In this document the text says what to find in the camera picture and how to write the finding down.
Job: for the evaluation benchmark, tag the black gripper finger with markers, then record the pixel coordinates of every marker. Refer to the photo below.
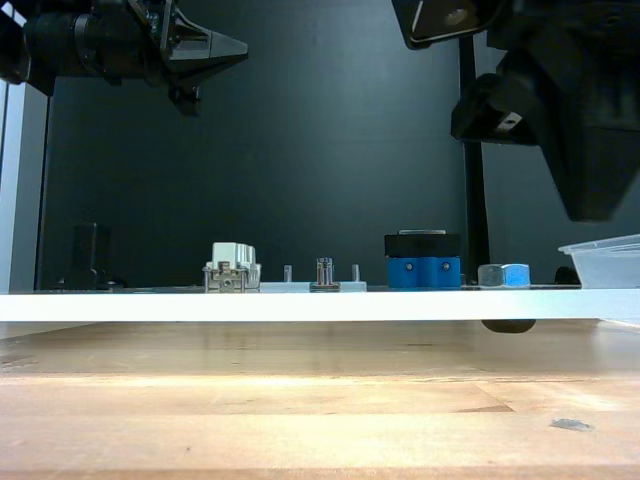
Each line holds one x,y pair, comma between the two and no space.
220,45
205,70
590,175

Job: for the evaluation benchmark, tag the silver hex nut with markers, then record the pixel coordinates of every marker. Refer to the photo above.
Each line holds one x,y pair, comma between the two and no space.
502,276

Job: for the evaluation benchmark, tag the clear plastic tub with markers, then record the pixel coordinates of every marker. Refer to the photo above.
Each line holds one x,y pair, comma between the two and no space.
610,265

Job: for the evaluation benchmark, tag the black connector housing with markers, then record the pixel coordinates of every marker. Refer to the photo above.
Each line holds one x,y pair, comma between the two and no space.
422,244

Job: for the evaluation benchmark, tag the blue clamp block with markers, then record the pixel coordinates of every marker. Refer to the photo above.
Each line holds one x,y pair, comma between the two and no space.
425,275

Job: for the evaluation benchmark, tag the black domed foot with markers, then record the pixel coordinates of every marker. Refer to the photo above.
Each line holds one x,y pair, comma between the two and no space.
507,325

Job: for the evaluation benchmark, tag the beige connector housing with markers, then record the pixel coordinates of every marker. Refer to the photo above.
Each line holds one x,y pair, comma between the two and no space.
230,257

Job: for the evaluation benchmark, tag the small metal connector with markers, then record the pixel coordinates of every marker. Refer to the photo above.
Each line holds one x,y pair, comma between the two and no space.
325,272

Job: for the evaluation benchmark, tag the white plastic board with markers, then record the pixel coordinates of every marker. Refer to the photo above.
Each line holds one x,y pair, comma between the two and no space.
300,305

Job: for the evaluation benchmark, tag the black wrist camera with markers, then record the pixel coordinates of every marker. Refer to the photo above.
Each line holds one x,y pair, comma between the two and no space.
435,20

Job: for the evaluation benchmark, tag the black wall post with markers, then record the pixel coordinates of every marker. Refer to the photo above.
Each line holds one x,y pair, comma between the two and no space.
474,210

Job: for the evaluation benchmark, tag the grey metal partition frame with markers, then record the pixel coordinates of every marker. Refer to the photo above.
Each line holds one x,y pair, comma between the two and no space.
20,200

